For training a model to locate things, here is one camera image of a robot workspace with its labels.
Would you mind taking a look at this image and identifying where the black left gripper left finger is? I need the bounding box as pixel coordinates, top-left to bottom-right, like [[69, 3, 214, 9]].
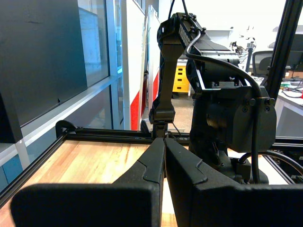
[[10, 138, 165, 227]]

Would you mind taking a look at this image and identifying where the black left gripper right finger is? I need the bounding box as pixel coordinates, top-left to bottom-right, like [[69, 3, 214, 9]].
[[165, 138, 303, 227]]

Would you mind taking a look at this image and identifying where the white desk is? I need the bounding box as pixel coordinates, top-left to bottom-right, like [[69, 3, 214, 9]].
[[276, 80, 303, 138]]

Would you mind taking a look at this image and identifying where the yellow drawer cabinet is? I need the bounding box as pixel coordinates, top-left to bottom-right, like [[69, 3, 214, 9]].
[[172, 66, 190, 93]]

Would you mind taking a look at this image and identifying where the black office chair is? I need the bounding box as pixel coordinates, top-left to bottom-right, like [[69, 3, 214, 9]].
[[252, 50, 274, 79]]

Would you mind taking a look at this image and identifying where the black computer monitor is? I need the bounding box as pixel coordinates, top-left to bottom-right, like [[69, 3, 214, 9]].
[[290, 33, 303, 71]]

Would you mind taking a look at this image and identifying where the white lattice stand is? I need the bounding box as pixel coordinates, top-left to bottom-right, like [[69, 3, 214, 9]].
[[231, 25, 258, 71]]

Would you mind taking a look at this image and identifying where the black aluminium frame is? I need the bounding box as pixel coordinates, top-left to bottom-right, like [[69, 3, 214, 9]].
[[0, 0, 303, 206]]

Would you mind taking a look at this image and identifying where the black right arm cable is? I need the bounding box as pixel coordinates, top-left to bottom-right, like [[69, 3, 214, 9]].
[[167, 0, 262, 184]]

